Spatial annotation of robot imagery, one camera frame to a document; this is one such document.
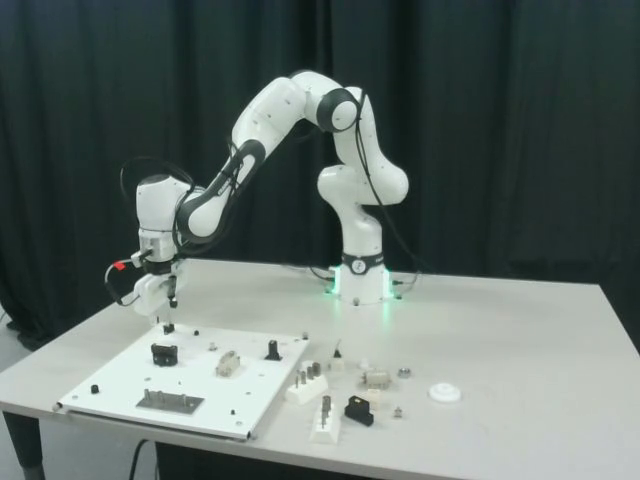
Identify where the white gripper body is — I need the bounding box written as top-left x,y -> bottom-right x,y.
132,273 -> 177,318

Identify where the white task board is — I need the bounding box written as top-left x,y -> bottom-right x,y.
53,322 -> 311,444

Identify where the white round peg holder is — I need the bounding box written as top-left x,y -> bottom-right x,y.
284,373 -> 331,407

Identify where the black table leg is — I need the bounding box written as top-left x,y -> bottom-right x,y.
2,412 -> 39,480

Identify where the white square peg holder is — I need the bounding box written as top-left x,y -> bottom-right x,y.
309,408 -> 343,444

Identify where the black curtain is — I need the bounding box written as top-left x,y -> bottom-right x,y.
0,0 -> 640,361

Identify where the black D-SUB plug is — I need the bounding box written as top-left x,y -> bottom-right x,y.
343,394 -> 376,428

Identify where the metal waterproof plug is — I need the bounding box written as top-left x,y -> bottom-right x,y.
356,368 -> 392,391

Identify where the white large gear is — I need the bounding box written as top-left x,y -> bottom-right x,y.
428,380 -> 463,405

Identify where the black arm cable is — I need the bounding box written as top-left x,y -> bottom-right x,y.
119,139 -> 266,251
349,84 -> 426,301

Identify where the black floor cable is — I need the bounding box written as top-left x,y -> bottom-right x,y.
130,438 -> 152,480

